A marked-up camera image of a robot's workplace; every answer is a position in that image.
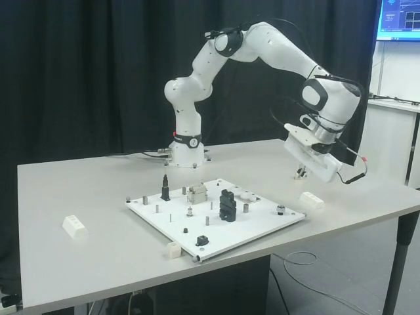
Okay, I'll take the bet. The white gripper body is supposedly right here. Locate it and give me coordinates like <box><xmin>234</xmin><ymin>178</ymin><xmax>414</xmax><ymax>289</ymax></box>
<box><xmin>283</xmin><ymin>136</ymin><xmax>344</xmax><ymax>183</ymax></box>

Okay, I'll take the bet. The white three-hole holder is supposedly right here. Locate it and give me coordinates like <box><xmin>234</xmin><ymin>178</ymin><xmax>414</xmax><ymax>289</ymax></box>
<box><xmin>61</xmin><ymin>215</ymin><xmax>90</xmax><ymax>242</ymax></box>
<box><xmin>300</xmin><ymin>192</ymin><xmax>326</xmax><ymax>209</ymax></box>

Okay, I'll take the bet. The white task board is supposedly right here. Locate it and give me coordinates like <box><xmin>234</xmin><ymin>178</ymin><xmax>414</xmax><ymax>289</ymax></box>
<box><xmin>123</xmin><ymin>178</ymin><xmax>308</xmax><ymax>263</ymax></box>

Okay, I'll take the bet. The white cabinet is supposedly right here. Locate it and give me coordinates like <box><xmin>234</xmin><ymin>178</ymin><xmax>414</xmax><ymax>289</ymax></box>
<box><xmin>360</xmin><ymin>97</ymin><xmax>420</xmax><ymax>190</ymax></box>

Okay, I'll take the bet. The black D-SUB plug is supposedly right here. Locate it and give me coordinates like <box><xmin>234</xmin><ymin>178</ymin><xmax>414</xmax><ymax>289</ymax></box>
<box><xmin>219</xmin><ymin>188</ymin><xmax>238</xmax><ymax>224</ymax></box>

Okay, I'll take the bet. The beige connector block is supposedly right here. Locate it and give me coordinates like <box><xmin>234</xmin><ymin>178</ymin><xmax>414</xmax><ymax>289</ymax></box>
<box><xmin>187</xmin><ymin>182</ymin><xmax>209</xmax><ymax>205</ymax></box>

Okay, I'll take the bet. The black table leg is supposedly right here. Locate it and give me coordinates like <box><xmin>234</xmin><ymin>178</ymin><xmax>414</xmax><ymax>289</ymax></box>
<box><xmin>390</xmin><ymin>215</ymin><xmax>415</xmax><ymax>315</ymax></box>

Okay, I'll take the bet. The black waterproof plug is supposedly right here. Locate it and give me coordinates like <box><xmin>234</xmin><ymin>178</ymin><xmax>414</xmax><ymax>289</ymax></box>
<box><xmin>159</xmin><ymin>174</ymin><xmax>172</xmax><ymax>202</ymax></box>

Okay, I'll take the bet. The black box under table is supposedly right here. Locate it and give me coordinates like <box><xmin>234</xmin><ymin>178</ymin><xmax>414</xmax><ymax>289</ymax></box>
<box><xmin>154</xmin><ymin>254</ymin><xmax>280</xmax><ymax>315</ymax></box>

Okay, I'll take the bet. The white cube holder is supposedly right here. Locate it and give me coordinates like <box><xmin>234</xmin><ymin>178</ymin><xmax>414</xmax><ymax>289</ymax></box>
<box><xmin>166</xmin><ymin>242</ymin><xmax>182</xmax><ymax>260</ymax></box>

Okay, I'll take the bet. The blue screen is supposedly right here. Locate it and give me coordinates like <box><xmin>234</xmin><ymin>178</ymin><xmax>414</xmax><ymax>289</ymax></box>
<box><xmin>376</xmin><ymin>0</ymin><xmax>420</xmax><ymax>42</ymax></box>

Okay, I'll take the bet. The black curtain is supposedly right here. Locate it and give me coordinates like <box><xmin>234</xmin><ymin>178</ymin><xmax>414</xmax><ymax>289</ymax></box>
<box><xmin>0</xmin><ymin>0</ymin><xmax>381</xmax><ymax>171</ymax></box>

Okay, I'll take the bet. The thin black rod on wire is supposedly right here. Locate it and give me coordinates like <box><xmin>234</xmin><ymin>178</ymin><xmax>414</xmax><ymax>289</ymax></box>
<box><xmin>336</xmin><ymin>139</ymin><xmax>368</xmax><ymax>184</ymax></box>

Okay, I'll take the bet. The thin pale cable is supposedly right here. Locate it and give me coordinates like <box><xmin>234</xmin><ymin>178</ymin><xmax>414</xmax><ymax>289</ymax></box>
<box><xmin>282</xmin><ymin>251</ymin><xmax>318</xmax><ymax>273</ymax></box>

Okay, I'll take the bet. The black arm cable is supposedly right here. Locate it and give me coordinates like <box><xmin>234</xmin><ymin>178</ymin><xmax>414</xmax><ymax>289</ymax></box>
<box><xmin>202</xmin><ymin>18</ymin><xmax>366</xmax><ymax>145</ymax></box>

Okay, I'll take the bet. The black floor cable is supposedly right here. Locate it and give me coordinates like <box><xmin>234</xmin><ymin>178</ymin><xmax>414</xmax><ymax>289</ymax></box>
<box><xmin>269</xmin><ymin>266</ymin><xmax>288</xmax><ymax>315</ymax></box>

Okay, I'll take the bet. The black base cable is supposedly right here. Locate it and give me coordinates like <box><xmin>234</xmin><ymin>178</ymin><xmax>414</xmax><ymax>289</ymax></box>
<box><xmin>106</xmin><ymin>148</ymin><xmax>171</xmax><ymax>160</ymax></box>

